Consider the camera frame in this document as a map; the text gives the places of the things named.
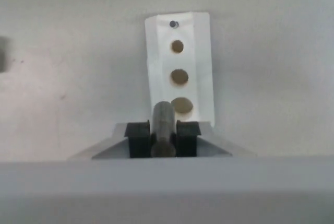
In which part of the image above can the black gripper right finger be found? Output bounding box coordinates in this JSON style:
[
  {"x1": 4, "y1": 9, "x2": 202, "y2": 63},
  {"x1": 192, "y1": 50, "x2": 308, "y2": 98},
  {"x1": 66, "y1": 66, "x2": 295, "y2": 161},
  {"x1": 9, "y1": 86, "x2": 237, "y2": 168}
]
[{"x1": 175, "y1": 120, "x2": 258, "y2": 158}]

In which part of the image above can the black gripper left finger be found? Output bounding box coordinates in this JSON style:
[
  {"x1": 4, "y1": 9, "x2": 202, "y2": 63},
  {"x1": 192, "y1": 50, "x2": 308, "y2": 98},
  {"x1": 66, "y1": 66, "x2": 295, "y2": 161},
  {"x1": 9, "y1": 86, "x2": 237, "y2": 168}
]
[{"x1": 66, "y1": 120, "x2": 152, "y2": 160}]

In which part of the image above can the white peg holder with holes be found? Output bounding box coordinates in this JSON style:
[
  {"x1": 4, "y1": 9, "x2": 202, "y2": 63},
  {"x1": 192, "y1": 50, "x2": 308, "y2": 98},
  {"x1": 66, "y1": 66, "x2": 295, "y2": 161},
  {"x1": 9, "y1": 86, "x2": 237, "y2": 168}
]
[{"x1": 144, "y1": 10, "x2": 216, "y2": 131}]

